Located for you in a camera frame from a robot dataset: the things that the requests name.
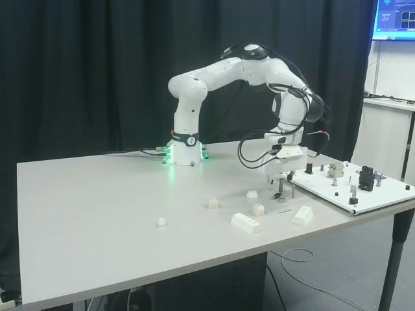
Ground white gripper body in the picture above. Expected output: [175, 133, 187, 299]
[265, 157, 307, 179]

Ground white holder with round holes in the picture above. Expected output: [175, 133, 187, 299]
[290, 205, 314, 226]

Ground white holder with square holes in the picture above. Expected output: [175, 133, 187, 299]
[230, 212, 264, 234]

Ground white task board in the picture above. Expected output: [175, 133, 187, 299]
[290, 148, 415, 216]

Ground black D-SUB plug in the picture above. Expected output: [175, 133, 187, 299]
[359, 165, 375, 192]

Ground white cabinet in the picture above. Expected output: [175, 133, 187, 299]
[361, 97, 415, 183]

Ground black cabinet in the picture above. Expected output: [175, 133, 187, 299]
[155, 251, 270, 311]

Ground black table leg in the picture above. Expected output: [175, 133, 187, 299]
[378, 214, 407, 311]

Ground blue screen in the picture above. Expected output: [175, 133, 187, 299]
[371, 0, 415, 41]

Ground black curtains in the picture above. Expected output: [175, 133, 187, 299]
[0, 0, 374, 292]

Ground black looped gripper cable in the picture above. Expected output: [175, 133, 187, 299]
[237, 129, 283, 170]

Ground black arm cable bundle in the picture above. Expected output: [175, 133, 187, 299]
[267, 47, 334, 124]

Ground thin grey floor cable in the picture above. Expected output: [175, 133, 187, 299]
[279, 248, 327, 311]

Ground black floor cable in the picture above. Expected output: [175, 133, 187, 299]
[266, 264, 288, 311]

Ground black base cable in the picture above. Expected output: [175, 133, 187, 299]
[108, 147, 171, 157]

